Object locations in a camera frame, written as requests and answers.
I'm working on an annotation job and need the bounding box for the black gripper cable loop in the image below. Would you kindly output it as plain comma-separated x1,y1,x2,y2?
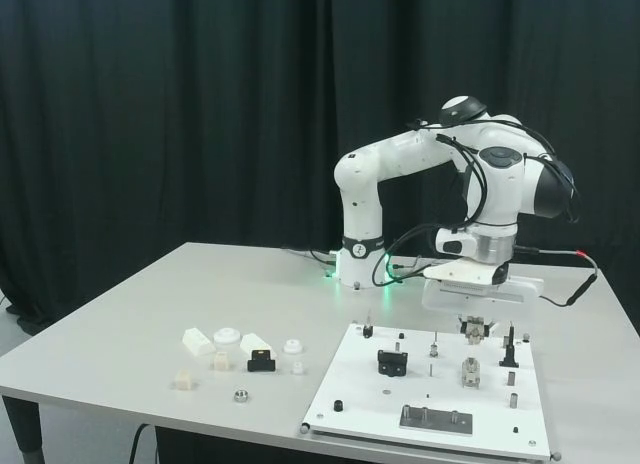
381,222,469,286

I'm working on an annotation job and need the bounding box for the white task board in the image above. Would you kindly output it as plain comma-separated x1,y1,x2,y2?
302,322,561,449

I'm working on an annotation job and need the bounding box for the black base cable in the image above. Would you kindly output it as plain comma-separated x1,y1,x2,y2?
282,246,341,271

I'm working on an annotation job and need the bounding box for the black curtain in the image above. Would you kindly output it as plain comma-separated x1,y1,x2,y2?
0,0,640,330

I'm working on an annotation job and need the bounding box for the black table leg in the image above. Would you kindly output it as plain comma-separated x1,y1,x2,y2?
1,394,42,464

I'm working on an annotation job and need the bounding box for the black floor cable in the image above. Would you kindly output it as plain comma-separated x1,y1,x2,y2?
129,422,157,464

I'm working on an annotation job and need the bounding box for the thin black rod on wire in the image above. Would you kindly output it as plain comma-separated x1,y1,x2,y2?
517,247,601,308

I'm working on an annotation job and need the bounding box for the black holder block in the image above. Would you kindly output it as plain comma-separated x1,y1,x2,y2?
246,348,279,374

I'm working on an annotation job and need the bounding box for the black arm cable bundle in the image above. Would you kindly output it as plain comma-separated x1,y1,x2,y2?
407,117,584,235

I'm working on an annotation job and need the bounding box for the long white holder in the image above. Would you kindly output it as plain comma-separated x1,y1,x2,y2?
239,333,277,359
181,326,217,357

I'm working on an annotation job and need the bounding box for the black USB plug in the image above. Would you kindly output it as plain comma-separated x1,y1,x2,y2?
498,321,521,369

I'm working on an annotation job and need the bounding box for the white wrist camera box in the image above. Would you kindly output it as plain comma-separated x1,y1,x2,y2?
433,226,480,259

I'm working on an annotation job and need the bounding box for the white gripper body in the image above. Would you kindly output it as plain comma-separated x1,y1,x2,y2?
421,275,545,314

